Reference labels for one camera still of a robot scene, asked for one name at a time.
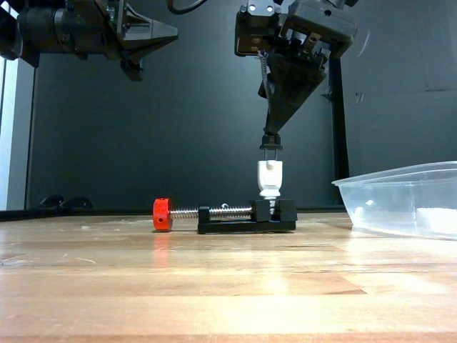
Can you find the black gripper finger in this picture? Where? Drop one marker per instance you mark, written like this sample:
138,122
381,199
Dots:
143,26
150,44
261,93
292,85

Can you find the clear plastic tub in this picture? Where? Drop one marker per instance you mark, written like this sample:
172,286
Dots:
392,200

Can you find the white receptacle socket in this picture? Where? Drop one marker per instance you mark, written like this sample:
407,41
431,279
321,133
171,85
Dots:
270,178

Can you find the black clamp with red knob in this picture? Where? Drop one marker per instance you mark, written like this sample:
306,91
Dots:
246,223

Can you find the black power plug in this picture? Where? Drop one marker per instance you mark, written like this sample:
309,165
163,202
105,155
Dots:
271,142

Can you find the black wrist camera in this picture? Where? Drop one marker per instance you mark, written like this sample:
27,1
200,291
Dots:
250,21

